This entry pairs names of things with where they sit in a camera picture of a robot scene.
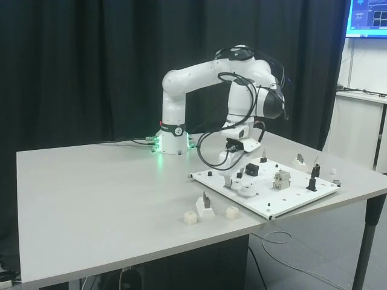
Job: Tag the metal bolt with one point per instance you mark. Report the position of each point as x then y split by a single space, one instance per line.
264 157

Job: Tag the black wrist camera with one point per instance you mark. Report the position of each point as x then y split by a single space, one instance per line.
235 144

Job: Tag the round metal BNC plug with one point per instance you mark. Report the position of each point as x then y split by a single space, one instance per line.
337 182

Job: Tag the white cube holder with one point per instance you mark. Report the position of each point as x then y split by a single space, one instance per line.
190 217
232 212

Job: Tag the blue screen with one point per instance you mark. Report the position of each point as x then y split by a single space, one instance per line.
367 18

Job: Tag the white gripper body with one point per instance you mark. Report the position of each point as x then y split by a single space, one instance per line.
230 161

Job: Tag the metal square peg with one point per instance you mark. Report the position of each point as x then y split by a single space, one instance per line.
208 203
204 197

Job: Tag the white wedge peg holder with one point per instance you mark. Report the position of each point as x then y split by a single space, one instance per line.
206 211

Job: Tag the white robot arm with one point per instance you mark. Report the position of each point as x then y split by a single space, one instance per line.
187 75

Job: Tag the flat white mounting plate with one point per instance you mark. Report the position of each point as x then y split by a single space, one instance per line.
252 145

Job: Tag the black curtain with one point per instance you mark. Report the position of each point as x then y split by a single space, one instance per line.
90 60

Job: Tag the white round peg holder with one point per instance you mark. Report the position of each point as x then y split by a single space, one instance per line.
299 163

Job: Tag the white small gear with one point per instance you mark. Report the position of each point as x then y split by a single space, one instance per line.
333 171

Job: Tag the small white sensor box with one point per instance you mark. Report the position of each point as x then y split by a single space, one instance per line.
239 133

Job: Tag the white task board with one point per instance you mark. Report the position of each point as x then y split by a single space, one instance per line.
266 199

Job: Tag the white large gear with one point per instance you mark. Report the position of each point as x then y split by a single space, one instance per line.
246 192

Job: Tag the white cabinet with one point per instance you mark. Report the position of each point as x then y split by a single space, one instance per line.
356 127

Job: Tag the grey table leg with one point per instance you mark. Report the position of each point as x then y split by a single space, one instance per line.
373 241

